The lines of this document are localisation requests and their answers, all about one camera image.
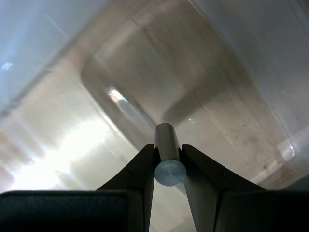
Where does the short steel cylinder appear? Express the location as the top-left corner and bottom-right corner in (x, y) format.
(154, 122), (188, 187)

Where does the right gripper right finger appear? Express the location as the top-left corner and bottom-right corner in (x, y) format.
(181, 144), (309, 232)

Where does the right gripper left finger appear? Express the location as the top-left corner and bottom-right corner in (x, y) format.
(0, 144), (155, 232)

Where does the clear plastic tub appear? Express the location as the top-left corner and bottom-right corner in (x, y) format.
(0, 0), (309, 194)

